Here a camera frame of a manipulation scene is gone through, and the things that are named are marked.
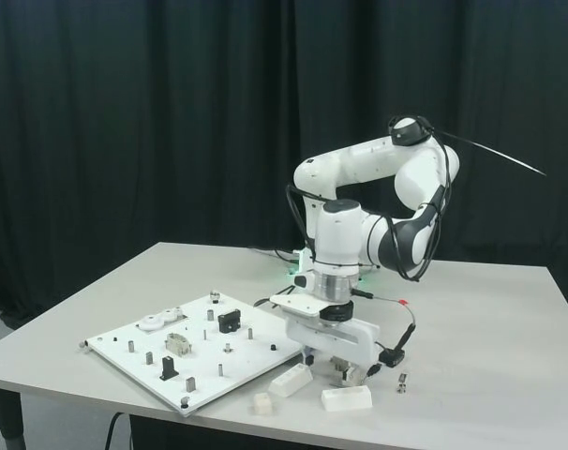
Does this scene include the long black cable tie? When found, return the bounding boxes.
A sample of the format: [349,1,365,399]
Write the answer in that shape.
[432,129,547,178]

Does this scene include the thin black base cable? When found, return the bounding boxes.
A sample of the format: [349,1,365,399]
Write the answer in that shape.
[252,246,309,264]

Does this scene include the long white peg holder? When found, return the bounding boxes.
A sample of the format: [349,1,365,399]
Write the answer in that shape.
[267,364,312,398]

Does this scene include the flat white mounting plate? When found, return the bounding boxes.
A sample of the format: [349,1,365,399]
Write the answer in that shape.
[269,293,333,322]

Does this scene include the black D-SUB plug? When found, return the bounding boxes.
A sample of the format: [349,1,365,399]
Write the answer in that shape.
[379,346,406,368]

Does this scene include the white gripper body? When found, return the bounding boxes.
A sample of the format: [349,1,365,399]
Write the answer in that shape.
[285,314,381,365]

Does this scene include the black cable under table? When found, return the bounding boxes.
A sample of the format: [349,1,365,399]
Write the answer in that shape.
[107,411,127,450]

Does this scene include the black curtains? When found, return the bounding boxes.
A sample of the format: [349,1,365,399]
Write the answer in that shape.
[0,0,568,324]

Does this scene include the black table leg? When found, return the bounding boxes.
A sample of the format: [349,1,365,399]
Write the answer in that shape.
[0,384,26,450]

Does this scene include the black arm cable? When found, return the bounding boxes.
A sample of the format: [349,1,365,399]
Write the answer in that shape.
[285,114,456,283]

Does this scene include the thin black rod on wire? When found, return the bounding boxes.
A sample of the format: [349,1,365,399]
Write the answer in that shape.
[353,289,418,353]

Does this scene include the wide white peg holder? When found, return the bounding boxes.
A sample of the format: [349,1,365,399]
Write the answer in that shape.
[321,383,375,414]

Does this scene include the grey metal rectangular plug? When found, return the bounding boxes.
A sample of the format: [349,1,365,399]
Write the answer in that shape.
[329,358,355,382]

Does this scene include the white task board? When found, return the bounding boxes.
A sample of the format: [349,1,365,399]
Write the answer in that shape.
[79,290,303,414]

